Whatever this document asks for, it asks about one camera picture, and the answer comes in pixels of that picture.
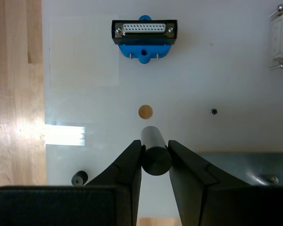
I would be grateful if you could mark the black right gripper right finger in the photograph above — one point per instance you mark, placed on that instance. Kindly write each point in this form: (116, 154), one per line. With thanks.
(214, 204)

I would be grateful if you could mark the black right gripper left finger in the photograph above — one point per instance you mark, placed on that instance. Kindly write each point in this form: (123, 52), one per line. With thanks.
(108, 204)

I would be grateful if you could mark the large steel cylinder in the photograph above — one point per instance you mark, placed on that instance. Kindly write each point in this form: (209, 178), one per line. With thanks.
(156, 160)

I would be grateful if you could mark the black round spacer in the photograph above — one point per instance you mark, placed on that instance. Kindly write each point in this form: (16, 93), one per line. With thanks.
(79, 178)

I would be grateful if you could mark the small black screw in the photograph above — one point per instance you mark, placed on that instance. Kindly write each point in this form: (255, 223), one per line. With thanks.
(213, 111)

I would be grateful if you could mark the white board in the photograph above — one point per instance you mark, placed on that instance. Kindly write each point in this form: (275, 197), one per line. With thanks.
(202, 89)

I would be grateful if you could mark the blue round holder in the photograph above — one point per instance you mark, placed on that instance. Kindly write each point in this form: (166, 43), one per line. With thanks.
(129, 50)

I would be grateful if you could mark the white connector housing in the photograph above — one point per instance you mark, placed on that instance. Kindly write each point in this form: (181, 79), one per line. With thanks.
(281, 35)

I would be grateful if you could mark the grey metal base plate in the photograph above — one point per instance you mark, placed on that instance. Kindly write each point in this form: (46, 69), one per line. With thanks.
(238, 164)

